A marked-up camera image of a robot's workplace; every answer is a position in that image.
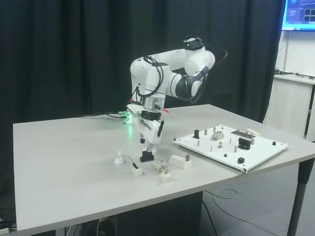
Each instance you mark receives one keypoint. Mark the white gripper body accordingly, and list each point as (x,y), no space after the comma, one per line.
(150,132)

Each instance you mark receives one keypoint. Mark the black D-SUB plug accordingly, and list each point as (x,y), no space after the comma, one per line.
(147,156)

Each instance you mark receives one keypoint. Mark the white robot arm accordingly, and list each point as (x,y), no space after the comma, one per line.
(172,64)

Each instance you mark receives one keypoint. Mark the thin black rod, red tag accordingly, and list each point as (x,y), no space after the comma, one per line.
(161,129)

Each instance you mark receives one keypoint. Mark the clear plug with metal parts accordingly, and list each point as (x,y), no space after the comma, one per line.
(160,166)

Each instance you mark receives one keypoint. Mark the white small gear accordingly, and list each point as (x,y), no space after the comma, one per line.
(119,153)

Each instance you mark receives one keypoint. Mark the small white plug holder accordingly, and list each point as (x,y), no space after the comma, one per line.
(137,172)

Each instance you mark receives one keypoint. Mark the white medium gear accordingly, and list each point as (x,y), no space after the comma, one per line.
(119,161)

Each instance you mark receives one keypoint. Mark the white holder with round pegs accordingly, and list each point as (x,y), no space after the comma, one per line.
(165,177)

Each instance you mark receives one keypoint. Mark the white holder with metal peg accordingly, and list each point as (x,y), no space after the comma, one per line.
(180,161)

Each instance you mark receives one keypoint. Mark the metal BNC plug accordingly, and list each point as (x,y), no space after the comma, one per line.
(220,145)

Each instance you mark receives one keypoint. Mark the white task board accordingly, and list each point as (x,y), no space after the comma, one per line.
(229,150)

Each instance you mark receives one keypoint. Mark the black boxy plug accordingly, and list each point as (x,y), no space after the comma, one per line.
(244,144)

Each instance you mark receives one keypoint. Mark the black curtain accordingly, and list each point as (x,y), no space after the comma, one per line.
(73,49)

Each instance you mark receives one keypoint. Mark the white cabinet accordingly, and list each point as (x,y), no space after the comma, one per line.
(292,105)

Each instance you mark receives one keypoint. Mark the dark table leg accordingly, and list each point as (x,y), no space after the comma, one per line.
(299,196)

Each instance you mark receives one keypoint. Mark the blue screen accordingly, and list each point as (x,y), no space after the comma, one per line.
(299,14)

